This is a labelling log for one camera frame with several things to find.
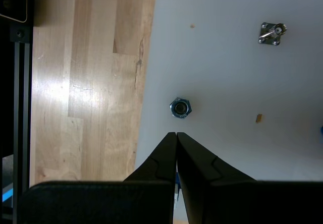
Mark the blue-edged screen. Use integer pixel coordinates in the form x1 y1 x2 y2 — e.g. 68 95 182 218
2 187 14 202

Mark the black table frame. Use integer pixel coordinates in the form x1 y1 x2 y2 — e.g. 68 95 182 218
0 22 33 224

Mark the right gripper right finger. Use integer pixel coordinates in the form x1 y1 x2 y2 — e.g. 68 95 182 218
177 132 323 224

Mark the silver M12 hex nut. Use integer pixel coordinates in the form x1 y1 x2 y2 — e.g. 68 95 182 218
169 97 194 120

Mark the white board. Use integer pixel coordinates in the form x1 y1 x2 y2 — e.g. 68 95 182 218
133 0 323 224

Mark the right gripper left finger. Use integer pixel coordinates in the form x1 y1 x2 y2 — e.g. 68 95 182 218
19 132 177 224

